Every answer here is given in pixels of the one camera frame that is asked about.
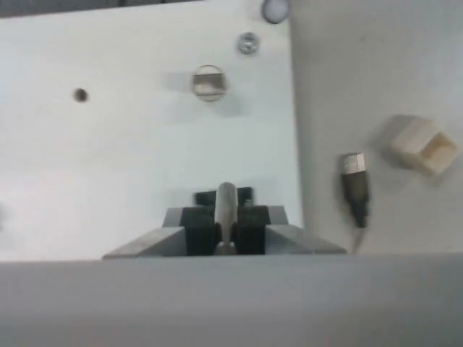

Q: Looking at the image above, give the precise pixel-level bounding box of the small white plug holder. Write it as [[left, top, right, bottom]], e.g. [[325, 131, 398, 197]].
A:
[[386, 114, 460, 179]]

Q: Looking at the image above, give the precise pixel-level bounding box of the black USB plug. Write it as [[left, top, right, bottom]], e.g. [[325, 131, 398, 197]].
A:
[[339, 152, 374, 254]]

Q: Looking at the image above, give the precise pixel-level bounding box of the metal round peg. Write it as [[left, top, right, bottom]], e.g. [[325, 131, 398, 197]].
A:
[[213, 181, 239, 256]]

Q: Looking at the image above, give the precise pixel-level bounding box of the white task board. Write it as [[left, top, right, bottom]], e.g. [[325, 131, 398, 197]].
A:
[[0, 0, 305, 263]]

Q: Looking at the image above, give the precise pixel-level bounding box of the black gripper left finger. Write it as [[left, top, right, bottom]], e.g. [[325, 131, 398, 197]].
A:
[[102, 205, 218, 259]]

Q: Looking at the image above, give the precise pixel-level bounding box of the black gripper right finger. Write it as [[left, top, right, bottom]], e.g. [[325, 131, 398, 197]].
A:
[[234, 204, 347, 256]]

